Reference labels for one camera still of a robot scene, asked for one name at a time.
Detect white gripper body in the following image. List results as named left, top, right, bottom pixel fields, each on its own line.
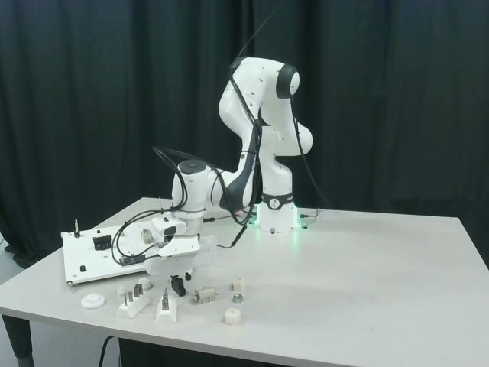
left=145, top=235, right=219, bottom=277

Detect grey metal plug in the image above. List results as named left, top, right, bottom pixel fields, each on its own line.
left=189, top=287, right=216, bottom=306

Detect white narrow peg holder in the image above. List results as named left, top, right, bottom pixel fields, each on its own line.
left=155, top=298, right=179, bottom=324

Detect white wide peg holder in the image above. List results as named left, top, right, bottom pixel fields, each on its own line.
left=115, top=293, right=151, bottom=320

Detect white task board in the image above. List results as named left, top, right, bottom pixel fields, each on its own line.
left=60, top=219, right=203, bottom=287

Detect white large gear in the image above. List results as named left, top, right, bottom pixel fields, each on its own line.
left=80, top=291, right=108, bottom=309

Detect black table leg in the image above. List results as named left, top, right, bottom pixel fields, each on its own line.
left=1, top=314, right=32, bottom=367

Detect black curtains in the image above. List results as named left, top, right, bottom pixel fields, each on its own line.
left=0, top=0, right=489, bottom=271

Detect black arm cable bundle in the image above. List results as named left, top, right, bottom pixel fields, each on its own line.
left=113, top=57, right=265, bottom=265

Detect black cable under table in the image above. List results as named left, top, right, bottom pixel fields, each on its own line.
left=99, top=335, right=117, bottom=367

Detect grey base cable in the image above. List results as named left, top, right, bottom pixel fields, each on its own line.
left=299, top=207, right=331, bottom=231

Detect black hanging cable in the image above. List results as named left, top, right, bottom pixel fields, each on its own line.
left=290, top=90, right=330, bottom=206

